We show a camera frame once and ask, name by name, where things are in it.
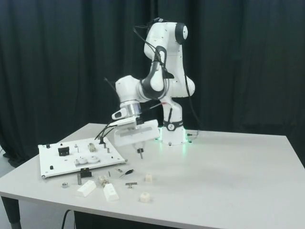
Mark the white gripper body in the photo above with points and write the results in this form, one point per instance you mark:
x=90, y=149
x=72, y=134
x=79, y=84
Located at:
x=140, y=133

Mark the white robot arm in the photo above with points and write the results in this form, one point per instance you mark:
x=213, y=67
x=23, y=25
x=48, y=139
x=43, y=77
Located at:
x=174, y=71

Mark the white peg holder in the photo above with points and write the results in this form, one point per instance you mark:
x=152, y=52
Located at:
x=111, y=191
x=86, y=189

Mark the thick metal round peg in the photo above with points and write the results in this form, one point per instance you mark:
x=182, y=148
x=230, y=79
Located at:
x=78, y=179

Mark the small white cube holder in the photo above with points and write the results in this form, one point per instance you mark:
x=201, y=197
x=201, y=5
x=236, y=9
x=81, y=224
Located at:
x=144, y=197
x=148, y=178

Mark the black rod with red tag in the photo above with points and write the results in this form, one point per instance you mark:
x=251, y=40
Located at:
x=155, y=106

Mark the white medium gear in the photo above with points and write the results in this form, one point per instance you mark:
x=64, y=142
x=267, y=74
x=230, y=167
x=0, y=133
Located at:
x=93, y=159

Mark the beige D-SUB plug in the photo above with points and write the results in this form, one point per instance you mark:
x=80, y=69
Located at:
x=102, y=180

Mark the white small gear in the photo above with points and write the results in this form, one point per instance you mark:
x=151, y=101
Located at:
x=81, y=160

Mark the black plug block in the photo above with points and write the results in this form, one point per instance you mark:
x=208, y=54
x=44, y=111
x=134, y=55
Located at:
x=85, y=172

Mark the white task board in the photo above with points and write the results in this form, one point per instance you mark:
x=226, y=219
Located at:
x=64, y=164

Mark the metal bolt nut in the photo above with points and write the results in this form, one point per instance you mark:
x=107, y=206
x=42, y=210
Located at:
x=64, y=185

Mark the black curtain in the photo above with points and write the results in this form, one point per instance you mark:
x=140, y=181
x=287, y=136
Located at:
x=59, y=59

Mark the black table leg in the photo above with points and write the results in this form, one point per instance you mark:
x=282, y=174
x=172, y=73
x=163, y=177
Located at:
x=10, y=212

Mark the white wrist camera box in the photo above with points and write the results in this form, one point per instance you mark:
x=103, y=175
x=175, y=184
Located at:
x=119, y=114

